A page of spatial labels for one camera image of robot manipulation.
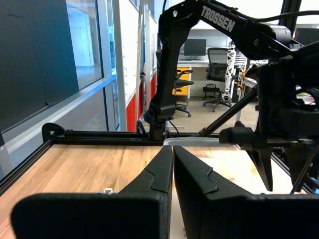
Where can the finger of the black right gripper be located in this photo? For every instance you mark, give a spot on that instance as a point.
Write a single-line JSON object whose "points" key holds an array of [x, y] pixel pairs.
{"points": [[296, 161], [265, 164]]}

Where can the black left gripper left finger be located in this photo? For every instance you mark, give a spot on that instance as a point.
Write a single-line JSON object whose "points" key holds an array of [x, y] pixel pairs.
{"points": [[99, 216]]}

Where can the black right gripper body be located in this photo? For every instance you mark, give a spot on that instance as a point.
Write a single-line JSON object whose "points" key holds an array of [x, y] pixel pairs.
{"points": [[236, 135]]}

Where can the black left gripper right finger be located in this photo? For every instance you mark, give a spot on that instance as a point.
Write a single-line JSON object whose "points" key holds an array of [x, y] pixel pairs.
{"points": [[249, 216]]}

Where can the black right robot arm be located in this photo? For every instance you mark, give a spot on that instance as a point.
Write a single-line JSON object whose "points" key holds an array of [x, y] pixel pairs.
{"points": [[216, 21]]}

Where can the clear plastic tub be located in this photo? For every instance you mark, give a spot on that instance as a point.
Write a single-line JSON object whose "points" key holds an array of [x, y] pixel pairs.
{"points": [[194, 142]]}

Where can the white striped robot figure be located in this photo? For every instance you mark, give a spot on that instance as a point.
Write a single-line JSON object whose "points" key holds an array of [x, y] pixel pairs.
{"points": [[229, 74]]}

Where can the black mesh office chair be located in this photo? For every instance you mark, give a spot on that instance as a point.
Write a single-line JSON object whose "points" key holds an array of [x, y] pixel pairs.
{"points": [[219, 69]]}

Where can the black office chair with armrests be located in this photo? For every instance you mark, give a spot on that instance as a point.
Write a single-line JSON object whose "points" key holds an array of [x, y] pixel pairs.
{"points": [[184, 83]]}

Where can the long white desk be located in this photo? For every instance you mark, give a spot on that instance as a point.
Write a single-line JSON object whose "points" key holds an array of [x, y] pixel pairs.
{"points": [[197, 63]]}

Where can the small black computer monitor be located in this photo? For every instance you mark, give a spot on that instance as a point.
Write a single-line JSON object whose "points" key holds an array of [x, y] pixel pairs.
{"points": [[197, 47]]}

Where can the white partition with red base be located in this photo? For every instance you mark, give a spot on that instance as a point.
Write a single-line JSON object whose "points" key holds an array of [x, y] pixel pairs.
{"points": [[130, 114]]}

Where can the large black monitor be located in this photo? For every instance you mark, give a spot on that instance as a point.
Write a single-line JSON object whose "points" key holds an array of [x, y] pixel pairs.
{"points": [[309, 37]]}

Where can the black metal frame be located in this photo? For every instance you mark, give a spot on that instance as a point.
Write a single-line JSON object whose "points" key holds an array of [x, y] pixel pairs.
{"points": [[99, 136]]}

